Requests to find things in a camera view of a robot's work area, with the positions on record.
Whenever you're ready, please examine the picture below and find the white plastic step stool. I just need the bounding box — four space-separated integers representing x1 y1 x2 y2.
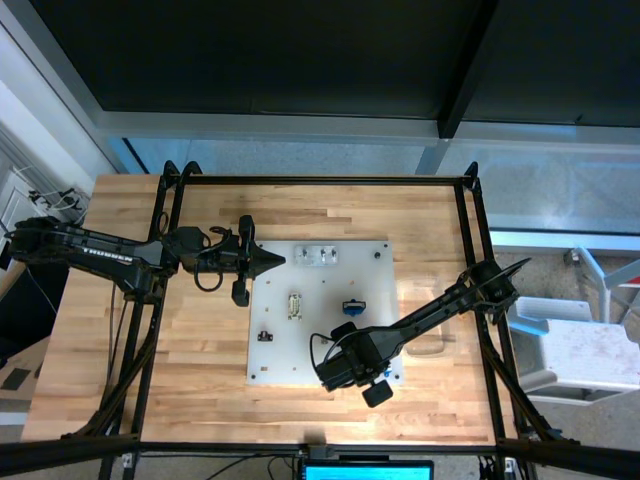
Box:
509 295 640 407

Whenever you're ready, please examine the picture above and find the brown cardboard box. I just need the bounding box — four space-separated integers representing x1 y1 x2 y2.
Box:
0 334 51 426

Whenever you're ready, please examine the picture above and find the clear block with posts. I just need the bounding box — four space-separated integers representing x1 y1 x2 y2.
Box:
293 244 340 268

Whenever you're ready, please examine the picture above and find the black aluminium frame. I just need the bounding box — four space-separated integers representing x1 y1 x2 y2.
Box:
0 159 640 480

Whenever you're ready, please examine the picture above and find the white mounting board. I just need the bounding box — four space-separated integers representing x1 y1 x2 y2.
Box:
246 239 405 386

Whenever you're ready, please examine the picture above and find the black low camera mount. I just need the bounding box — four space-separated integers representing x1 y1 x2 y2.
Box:
298 438 341 460

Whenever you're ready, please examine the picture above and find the white and black cable bundle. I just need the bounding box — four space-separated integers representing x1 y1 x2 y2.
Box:
14 167 86 214

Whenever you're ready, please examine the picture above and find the blue laptop screen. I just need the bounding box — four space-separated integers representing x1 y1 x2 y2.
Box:
298 459 435 480

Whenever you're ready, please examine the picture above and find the clear plastic tub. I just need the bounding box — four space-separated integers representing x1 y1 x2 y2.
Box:
397 277 454 359

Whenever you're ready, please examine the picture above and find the grey metal cart frame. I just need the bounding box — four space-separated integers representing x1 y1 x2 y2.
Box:
564 244 640 321

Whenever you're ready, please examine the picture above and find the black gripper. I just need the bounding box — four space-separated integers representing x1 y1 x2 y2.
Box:
209 215 287 308
363 377 395 409

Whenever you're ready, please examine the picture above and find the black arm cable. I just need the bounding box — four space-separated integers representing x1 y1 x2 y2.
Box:
308 331 335 375
192 225 236 293

